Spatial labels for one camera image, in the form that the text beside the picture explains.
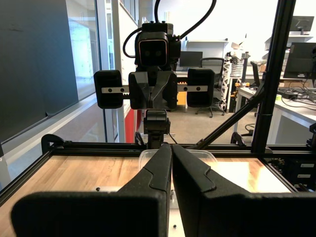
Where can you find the red panel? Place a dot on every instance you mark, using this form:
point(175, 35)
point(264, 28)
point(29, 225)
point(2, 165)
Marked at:
point(130, 126)

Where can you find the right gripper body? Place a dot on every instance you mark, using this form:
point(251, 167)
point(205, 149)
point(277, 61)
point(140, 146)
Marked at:
point(108, 98)

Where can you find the black control box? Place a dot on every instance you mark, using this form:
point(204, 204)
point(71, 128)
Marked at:
point(296, 168)

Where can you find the black computer monitor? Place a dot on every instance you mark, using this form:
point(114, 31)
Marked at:
point(302, 23)
point(301, 59)
point(191, 59)

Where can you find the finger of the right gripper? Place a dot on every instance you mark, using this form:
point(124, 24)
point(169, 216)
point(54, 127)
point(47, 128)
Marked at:
point(138, 96)
point(165, 96)

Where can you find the white lattice structure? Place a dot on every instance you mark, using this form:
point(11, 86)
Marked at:
point(229, 81)

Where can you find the black aluminium frame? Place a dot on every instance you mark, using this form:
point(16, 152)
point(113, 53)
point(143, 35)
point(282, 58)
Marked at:
point(279, 61)

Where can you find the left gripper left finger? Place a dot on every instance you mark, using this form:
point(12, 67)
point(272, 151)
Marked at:
point(98, 214)

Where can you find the clear plastic tub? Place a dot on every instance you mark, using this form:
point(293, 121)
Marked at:
point(145, 158)

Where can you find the black office chair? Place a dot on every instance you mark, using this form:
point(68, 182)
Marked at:
point(219, 74)

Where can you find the white partition panel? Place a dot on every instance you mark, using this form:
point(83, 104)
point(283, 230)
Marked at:
point(126, 49)

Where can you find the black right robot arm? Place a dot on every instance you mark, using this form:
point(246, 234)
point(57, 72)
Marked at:
point(156, 126)

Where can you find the yellow drawer cabinet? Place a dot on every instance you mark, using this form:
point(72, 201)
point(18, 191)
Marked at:
point(182, 98)

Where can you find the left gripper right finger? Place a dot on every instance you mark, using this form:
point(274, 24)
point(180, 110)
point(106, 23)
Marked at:
point(247, 217)

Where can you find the glass window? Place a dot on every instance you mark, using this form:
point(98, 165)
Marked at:
point(84, 49)

